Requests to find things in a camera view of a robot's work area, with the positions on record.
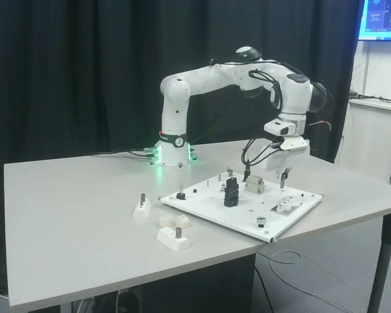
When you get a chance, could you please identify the blue screen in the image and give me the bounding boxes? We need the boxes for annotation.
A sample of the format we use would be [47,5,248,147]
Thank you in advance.
[358,0,391,42]

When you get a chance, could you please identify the tall white peg holder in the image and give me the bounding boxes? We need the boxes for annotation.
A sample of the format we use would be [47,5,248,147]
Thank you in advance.
[132,198,152,220]

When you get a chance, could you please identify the grey floor cable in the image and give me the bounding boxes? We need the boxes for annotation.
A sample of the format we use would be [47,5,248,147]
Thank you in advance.
[256,249,371,306]

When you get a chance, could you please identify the beige waterproof plug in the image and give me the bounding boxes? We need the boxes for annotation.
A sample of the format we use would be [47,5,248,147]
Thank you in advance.
[244,175,268,196]

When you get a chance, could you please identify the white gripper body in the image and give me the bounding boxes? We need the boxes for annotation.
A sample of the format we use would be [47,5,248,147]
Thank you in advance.
[262,142,311,173]

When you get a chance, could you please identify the low white peg holder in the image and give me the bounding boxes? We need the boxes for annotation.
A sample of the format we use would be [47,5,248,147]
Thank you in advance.
[156,227,192,252]

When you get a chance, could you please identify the white task board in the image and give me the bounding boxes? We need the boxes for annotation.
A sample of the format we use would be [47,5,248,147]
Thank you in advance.
[158,168,325,245]

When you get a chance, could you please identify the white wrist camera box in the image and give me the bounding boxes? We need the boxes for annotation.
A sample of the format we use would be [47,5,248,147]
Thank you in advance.
[263,119,296,138]

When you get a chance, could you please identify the black curtain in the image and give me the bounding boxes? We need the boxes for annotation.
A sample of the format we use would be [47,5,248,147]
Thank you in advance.
[0,0,362,291]

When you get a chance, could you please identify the black pedestal under table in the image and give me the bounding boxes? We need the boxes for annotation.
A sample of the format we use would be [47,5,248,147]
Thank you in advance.
[73,252,258,313]

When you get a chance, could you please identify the black table leg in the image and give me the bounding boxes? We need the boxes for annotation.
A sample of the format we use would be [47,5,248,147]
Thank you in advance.
[366,211,391,313]

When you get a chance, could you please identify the black cables on table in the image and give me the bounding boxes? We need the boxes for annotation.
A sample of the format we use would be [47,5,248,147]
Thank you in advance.
[97,148,158,158]

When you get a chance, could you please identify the white cabinet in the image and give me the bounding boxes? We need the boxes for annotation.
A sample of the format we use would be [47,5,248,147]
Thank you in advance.
[334,97,391,190]

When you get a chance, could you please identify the black D-SUB plug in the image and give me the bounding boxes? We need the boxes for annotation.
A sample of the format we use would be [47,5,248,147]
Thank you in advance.
[224,177,240,209]

